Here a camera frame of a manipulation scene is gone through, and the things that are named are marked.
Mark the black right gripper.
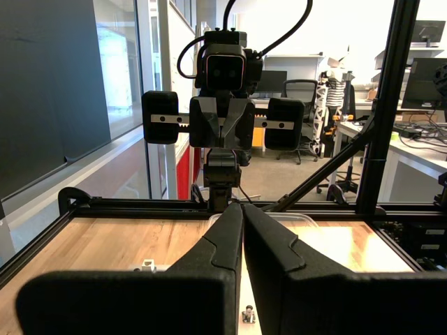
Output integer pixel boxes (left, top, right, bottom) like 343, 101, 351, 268
142, 89, 305, 151

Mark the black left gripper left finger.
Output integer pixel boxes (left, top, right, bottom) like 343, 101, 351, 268
15, 203, 244, 335

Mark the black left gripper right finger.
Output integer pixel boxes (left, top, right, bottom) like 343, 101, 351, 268
243, 203, 447, 335

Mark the orange cabinet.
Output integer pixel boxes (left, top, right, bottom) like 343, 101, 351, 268
251, 127, 267, 153

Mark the red panel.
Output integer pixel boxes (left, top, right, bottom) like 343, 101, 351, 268
176, 146, 192, 200

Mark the black office chair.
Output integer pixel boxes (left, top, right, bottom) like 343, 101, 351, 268
275, 79, 321, 165

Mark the black equipment rack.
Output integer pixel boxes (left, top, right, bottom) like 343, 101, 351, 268
372, 219, 447, 273

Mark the white desk partition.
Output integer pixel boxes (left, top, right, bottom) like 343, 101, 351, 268
262, 54, 328, 82

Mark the white lattice robot stand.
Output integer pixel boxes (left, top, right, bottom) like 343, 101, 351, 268
314, 68, 352, 158

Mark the clear plastic tub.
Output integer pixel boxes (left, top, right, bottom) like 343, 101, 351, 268
208, 211, 317, 241

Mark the black stool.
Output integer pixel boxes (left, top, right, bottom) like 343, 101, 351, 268
316, 153, 362, 203

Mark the white office desk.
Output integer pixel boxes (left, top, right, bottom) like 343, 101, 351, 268
333, 120, 447, 203

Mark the large black computer monitor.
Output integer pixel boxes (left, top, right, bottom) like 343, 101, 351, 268
400, 57, 447, 110

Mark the black monitor on shelf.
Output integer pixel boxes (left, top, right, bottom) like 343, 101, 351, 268
411, 20, 447, 48

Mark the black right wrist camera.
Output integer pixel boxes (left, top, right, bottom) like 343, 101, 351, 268
203, 30, 248, 89

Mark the white glass partition frame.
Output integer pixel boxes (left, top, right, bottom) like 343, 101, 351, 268
135, 0, 196, 200

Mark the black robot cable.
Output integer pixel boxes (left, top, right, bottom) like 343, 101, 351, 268
260, 0, 314, 57
222, 0, 239, 33
177, 34, 207, 80

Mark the black aluminium table frame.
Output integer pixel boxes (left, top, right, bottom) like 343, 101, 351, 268
0, 0, 447, 280

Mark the grey aluminium wall rail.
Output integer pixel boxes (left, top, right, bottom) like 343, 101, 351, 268
0, 125, 151, 224

